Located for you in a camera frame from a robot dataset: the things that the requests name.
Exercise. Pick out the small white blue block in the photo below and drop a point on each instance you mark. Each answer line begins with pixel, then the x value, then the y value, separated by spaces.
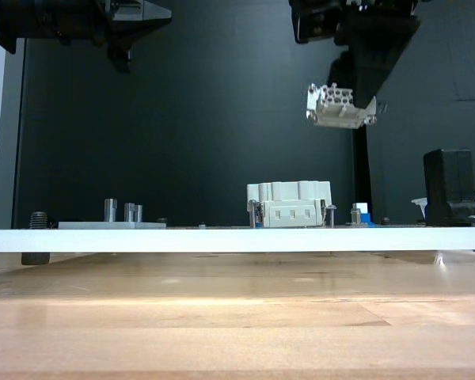
pixel 362 206

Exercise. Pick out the beige connector insert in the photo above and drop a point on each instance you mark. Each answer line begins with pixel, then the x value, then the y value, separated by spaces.
pixel 332 115

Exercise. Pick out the black connector housing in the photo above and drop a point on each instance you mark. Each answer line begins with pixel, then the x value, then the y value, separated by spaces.
pixel 451 186

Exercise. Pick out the small silver stud nut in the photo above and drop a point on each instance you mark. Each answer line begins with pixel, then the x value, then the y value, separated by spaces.
pixel 355 217

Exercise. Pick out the grey metal plate with pegs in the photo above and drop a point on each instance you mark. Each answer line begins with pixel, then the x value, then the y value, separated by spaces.
pixel 103 225

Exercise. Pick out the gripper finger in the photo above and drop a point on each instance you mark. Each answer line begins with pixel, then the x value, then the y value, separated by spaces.
pixel 376 51
pixel 154 17
pixel 338 67

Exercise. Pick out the black threaded standoff screw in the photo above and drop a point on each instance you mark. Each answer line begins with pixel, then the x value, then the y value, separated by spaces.
pixel 39 221

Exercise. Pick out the beige connector hub with screws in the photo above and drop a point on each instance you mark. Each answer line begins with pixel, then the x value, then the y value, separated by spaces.
pixel 293 213

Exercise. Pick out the white board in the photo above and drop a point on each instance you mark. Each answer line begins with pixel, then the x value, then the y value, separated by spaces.
pixel 237 239

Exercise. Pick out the black vertical post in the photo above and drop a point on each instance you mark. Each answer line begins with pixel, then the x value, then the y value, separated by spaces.
pixel 361 170

